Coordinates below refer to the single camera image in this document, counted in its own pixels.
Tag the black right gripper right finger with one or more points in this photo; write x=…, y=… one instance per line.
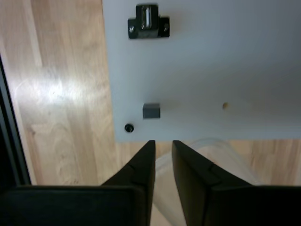
x=211, y=202

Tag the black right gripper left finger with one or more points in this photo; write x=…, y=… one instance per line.
x=131, y=202

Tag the white taskboard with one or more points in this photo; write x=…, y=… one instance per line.
x=200, y=70

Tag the black board corner screw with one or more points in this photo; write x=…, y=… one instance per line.
x=129, y=127

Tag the grey square block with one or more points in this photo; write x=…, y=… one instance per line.
x=151, y=111

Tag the black frame rail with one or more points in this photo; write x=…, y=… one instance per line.
x=11, y=141

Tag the black socket mount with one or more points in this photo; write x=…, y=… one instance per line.
x=148, y=23

